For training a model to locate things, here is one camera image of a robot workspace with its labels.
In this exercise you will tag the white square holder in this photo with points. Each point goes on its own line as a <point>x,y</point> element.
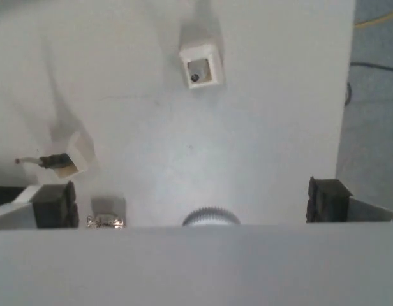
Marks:
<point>199,38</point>

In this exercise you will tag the white USB plug holder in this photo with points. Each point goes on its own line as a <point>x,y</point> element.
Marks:
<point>83,150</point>

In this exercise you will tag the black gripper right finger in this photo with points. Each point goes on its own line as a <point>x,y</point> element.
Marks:
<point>330,204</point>

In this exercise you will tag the white Ethernet plug holder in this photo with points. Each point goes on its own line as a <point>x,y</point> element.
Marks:
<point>107,205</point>

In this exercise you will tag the white gear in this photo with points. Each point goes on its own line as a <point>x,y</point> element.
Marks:
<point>210,218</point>

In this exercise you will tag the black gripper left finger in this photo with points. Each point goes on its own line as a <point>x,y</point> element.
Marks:
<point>53,207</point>

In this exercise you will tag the clear Ethernet plug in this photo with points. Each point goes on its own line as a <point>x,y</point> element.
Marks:
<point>104,222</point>

